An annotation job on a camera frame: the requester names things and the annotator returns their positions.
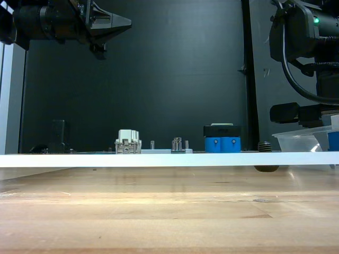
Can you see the small black clamp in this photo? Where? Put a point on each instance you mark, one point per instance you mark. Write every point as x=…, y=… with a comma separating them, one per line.
x=58, y=132

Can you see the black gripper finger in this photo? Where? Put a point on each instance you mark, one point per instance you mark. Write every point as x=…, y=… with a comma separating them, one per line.
x=106, y=33
x=119, y=21

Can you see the grey connector housing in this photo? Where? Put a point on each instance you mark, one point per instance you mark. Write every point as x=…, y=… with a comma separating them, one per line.
x=127, y=143

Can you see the grey aluminium post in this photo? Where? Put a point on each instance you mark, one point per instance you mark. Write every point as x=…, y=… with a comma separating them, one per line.
x=12, y=105

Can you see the black metal frame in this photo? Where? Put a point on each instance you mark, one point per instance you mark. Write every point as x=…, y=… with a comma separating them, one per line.
x=249, y=79

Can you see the small blue connector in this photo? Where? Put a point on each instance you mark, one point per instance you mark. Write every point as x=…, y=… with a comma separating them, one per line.
x=334, y=141

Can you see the black M12 threaded stud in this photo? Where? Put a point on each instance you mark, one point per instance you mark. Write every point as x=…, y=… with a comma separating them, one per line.
x=265, y=146

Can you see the white board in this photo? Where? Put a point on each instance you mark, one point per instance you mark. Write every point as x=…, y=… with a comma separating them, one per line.
x=132, y=160

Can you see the blue and black connector socket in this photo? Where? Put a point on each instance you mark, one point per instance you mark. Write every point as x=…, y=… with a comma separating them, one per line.
x=222, y=137

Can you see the clear plastic tub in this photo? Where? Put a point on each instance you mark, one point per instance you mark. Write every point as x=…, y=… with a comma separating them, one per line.
x=296, y=143

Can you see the small silver connector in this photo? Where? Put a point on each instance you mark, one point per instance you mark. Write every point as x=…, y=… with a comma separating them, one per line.
x=177, y=145

